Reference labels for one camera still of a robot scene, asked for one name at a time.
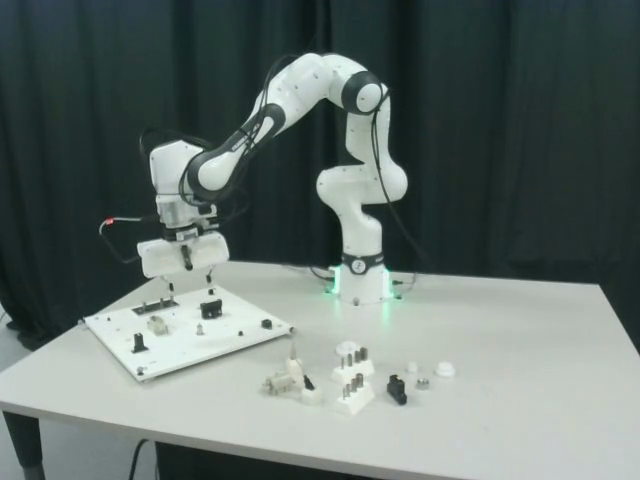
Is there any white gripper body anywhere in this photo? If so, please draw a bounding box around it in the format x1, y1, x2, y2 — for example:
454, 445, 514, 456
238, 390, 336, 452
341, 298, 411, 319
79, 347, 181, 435
136, 235, 232, 278

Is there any black D-SUB plug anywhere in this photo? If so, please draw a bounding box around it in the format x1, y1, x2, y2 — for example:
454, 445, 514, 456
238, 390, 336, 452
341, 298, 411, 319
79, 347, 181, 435
384, 374, 409, 404

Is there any thin black rod red tag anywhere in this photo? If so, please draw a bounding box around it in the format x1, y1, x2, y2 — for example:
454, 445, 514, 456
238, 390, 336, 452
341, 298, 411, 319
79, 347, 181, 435
98, 215, 158, 232

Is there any white task board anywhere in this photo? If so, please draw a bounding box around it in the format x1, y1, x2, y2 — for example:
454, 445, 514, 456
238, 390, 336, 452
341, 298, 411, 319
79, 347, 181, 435
81, 288, 297, 386

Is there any white Ethernet plug holder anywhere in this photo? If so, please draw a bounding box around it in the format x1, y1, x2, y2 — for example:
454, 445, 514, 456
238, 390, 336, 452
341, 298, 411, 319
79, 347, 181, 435
284, 343, 305, 389

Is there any white waterproof plug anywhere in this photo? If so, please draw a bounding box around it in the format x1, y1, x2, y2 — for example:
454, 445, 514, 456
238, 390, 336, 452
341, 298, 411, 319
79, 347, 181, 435
260, 372, 296, 400

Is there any white square peg holder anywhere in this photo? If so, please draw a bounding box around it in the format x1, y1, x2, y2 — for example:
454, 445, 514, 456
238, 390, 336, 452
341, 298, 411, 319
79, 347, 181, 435
329, 357, 378, 385

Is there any white round peg holder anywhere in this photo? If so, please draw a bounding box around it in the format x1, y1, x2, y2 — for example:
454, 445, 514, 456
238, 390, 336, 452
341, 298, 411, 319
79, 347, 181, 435
327, 385, 377, 417

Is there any dark table leg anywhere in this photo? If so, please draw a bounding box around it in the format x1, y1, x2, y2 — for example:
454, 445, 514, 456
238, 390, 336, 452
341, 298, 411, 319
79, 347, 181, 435
1, 409, 44, 480

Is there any black curtain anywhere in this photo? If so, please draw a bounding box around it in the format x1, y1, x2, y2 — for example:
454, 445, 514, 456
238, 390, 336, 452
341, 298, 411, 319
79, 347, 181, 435
0, 0, 640, 359

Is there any black looped wire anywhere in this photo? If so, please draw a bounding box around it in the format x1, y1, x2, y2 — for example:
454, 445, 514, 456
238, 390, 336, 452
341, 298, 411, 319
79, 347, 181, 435
101, 227, 144, 265

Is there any black forearm cable bundle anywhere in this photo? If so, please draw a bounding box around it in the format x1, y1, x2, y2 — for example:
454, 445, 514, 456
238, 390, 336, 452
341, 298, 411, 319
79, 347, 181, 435
138, 102, 282, 215

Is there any black cable under table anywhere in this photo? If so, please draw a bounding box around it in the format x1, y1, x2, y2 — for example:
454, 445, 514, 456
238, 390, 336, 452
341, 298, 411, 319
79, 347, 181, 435
128, 438, 154, 480

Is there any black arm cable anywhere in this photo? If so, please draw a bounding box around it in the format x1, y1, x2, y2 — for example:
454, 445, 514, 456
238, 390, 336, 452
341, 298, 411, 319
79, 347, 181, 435
368, 82, 437, 274

